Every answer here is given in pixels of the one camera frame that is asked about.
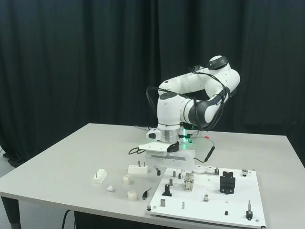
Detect black USB plug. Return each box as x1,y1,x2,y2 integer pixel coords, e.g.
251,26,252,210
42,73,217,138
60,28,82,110
142,187,153,200

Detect white task board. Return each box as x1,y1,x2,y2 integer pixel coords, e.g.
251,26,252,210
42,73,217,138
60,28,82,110
145,167,267,228

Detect black table leg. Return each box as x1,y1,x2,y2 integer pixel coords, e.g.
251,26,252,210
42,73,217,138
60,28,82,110
0,196,20,229

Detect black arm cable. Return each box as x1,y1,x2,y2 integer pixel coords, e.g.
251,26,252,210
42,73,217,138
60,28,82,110
145,64,231,134

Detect black cable under table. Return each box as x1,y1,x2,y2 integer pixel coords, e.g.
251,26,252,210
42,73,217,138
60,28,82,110
62,209,72,229

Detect black curtains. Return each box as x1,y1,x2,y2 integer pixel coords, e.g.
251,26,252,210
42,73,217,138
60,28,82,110
0,0,305,158

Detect flat white mounting plate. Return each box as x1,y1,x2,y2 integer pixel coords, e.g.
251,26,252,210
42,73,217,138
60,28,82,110
139,142,175,154

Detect white long peg holder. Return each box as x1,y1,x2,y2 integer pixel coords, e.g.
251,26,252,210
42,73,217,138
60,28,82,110
128,164,149,175

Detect white wedge peg holder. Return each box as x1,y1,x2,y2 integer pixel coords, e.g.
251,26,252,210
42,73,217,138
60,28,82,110
91,168,108,185

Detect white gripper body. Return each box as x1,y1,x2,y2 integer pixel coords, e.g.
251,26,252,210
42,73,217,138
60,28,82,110
144,149,195,171

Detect black D-SUB plug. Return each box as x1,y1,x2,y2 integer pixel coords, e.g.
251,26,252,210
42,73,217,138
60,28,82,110
219,170,237,194

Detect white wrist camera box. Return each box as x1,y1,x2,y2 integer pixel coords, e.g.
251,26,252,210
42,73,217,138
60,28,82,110
145,128,161,140

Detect thin black rod red tag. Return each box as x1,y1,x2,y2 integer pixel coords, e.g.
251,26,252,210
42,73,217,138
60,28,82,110
188,135,216,163

